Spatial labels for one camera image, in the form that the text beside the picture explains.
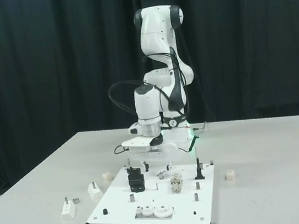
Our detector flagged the white large gear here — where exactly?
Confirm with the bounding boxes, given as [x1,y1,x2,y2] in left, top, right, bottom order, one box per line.
[152,204,174,220]

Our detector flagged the black looped cable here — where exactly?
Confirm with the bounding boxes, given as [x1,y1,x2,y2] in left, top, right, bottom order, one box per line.
[106,74,178,121]

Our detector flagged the black curtains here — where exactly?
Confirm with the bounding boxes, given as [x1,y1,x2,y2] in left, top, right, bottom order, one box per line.
[0,0,299,193]

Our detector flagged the metal BNC plug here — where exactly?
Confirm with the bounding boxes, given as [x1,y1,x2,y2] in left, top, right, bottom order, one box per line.
[156,169,168,181]

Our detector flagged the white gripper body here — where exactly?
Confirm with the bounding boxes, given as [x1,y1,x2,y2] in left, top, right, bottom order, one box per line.
[126,141,180,166]

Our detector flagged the small white holder block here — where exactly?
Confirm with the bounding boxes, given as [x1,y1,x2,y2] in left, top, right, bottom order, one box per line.
[225,169,237,183]

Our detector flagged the black cable beside gripper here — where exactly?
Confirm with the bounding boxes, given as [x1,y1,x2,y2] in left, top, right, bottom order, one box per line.
[113,143,132,155]

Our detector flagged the white task board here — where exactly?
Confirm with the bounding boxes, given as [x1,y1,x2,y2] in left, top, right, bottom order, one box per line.
[76,152,225,224]

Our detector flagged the black cable with green glow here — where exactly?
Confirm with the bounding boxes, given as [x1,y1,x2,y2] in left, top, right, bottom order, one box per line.
[178,138,198,154]

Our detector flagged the white medium gear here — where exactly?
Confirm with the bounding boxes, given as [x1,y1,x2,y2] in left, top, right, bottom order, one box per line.
[141,205,154,218]

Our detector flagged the black D-SUB plug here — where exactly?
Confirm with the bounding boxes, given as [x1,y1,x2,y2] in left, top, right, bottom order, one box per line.
[125,165,147,196]

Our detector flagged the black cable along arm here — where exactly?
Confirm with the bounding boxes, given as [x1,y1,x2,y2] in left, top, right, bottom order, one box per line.
[161,27,193,121]

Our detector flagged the white peg holder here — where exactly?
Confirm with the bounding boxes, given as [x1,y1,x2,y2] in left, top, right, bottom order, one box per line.
[58,201,78,222]
[87,184,104,201]

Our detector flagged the black cable at foot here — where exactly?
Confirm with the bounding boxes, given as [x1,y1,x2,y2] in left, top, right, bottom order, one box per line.
[190,121,209,134]

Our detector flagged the small beige holder block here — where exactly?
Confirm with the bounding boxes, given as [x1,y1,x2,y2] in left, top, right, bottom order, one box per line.
[101,172,113,184]

